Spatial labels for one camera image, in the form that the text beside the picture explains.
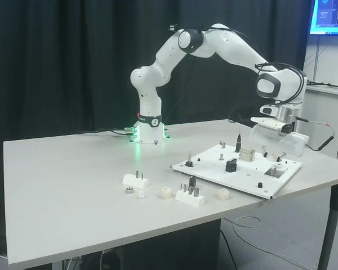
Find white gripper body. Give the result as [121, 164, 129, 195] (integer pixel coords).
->
[248, 125, 310, 158]

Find flat white plate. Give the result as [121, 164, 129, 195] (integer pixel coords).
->
[250, 116, 288, 132]

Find black plug with thin pin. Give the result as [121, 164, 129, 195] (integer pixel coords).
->
[235, 126, 242, 153]

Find white box with dark window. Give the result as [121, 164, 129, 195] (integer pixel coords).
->
[259, 105, 283, 116]

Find white cabinet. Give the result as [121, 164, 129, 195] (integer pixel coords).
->
[303, 83, 338, 163]

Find white task board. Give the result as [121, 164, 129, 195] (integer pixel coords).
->
[170, 142, 303, 201]

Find grey table leg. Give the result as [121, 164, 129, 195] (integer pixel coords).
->
[317, 186, 338, 270]

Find large white peg holder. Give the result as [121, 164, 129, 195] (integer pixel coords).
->
[175, 188, 206, 209]

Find small white peg holder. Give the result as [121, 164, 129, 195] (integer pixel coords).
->
[122, 173, 151, 190]

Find blue screen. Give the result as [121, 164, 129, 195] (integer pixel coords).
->
[308, 0, 338, 36]

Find black curtains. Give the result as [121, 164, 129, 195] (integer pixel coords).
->
[0, 0, 314, 259]

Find silver wrist ring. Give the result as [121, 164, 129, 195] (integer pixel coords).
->
[278, 106, 297, 125]

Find thin black rod on wire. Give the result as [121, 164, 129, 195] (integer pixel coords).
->
[295, 117, 336, 150]

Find black hanging cable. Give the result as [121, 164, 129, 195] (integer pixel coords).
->
[227, 98, 254, 125]

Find grey floor cable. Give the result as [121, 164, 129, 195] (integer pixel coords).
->
[232, 215, 329, 270]

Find black base cable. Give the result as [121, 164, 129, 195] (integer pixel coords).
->
[80, 127, 136, 137]

